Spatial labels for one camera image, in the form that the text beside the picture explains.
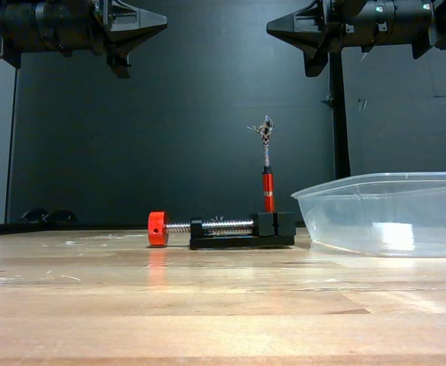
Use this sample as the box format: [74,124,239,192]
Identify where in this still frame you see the red RCA connector braided cable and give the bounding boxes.
[246,115,277,214]

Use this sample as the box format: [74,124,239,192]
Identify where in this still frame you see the black clamp with red knob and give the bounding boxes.
[147,210,297,252]

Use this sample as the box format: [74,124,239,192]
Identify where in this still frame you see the clear plastic tub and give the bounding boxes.
[290,171,446,259]

